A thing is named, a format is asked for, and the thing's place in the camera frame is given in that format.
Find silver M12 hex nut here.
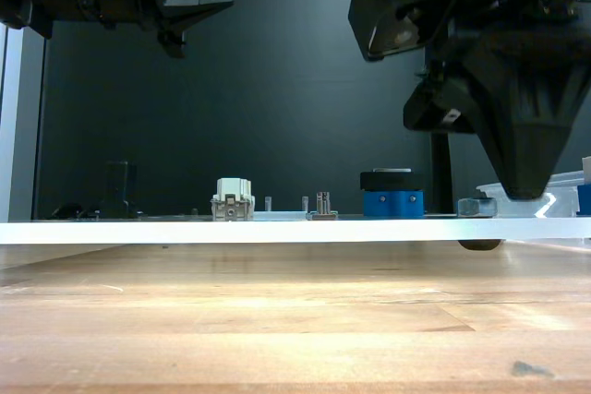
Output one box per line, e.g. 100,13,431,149
456,197,499,220

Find clear plastic tub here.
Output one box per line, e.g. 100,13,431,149
475,170,591,247

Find blue socket block, black top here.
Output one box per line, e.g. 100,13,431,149
359,166,426,219

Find black bolt head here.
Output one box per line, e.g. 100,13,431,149
458,239,502,253

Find grey rectangular connector housing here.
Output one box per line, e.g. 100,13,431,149
210,176,257,223

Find clear acrylic block with posts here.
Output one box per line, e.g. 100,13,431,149
253,196,309,222

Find white plastic board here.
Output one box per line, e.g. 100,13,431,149
0,213,591,245

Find black metal frame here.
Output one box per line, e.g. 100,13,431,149
424,59,452,216

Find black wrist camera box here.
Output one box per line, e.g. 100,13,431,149
339,0,452,62

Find small silver post connector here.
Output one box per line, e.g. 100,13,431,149
306,190,340,221

